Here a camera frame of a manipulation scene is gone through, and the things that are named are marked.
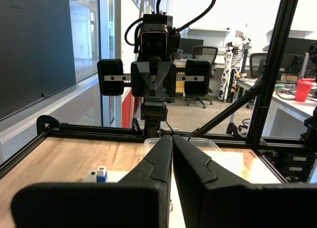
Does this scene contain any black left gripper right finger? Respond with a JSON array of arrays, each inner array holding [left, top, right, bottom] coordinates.
[[172, 135, 317, 228]]

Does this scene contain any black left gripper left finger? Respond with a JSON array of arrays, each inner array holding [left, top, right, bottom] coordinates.
[[11, 134, 173, 228]]

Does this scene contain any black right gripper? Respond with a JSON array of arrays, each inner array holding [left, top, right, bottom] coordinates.
[[97, 55, 211, 98]]

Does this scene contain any red cabinet panel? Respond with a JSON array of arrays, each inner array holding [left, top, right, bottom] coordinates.
[[121, 87, 133, 128]]

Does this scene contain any black monitor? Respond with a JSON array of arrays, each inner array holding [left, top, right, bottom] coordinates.
[[179, 38, 205, 56]]

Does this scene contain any black electronics box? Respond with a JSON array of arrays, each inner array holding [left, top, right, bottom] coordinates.
[[262, 148, 317, 184]]

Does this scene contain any black office chair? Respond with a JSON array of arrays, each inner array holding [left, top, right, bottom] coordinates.
[[185, 46, 219, 109], [246, 53, 269, 109]]

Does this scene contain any clear plastic tub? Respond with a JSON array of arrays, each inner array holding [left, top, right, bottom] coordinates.
[[143, 137, 222, 154]]

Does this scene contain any white lattice stand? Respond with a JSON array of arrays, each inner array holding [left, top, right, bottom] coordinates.
[[217, 29, 254, 104]]

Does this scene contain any white desk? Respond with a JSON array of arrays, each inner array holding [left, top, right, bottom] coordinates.
[[236, 78, 317, 139]]

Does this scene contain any red plastic bin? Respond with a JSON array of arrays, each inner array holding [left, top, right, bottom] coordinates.
[[294, 77, 315, 103]]

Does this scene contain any blue white connector mount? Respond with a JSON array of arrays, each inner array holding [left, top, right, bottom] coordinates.
[[96, 165, 108, 183]]

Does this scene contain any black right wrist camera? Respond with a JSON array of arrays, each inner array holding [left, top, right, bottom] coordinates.
[[139, 23, 169, 57]]

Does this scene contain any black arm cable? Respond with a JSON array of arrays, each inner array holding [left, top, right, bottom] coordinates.
[[178, 0, 218, 32], [124, 17, 145, 54], [156, 0, 166, 15]]

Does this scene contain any black aluminium frame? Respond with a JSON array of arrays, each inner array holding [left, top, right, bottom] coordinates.
[[0, 0, 317, 186]]

